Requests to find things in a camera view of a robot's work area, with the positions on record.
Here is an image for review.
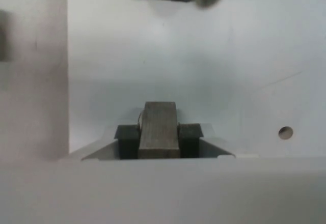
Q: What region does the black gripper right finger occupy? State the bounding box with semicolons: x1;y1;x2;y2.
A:
177;123;235;160

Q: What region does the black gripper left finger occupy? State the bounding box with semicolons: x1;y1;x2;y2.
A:
80;124;141;161

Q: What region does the white task board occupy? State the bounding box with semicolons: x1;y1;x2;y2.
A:
66;0;326;158

